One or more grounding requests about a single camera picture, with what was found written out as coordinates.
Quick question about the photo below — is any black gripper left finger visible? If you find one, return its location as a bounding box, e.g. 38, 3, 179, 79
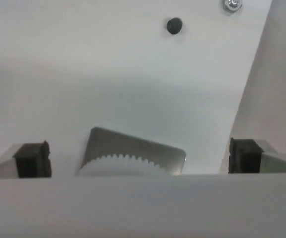
0, 140, 52, 179

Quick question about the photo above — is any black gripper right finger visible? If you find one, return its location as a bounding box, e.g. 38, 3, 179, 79
228, 137, 286, 174

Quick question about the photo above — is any white large gear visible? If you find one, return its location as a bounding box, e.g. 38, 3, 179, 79
77, 154, 170, 177

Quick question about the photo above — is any white task board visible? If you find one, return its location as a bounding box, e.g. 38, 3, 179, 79
0, 0, 274, 179

